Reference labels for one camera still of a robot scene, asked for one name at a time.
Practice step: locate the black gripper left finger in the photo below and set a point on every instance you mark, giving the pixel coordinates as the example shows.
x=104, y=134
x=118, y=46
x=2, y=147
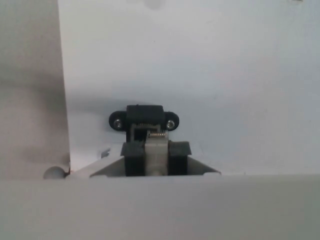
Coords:
x=133, y=160

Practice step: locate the white task board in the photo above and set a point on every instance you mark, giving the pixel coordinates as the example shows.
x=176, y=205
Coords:
x=200, y=62

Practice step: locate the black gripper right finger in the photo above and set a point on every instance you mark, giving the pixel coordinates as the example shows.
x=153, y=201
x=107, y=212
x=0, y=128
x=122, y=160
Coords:
x=178, y=160

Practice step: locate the clear grey Ethernet plug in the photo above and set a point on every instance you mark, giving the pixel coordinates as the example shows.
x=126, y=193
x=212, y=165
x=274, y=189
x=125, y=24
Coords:
x=156, y=152

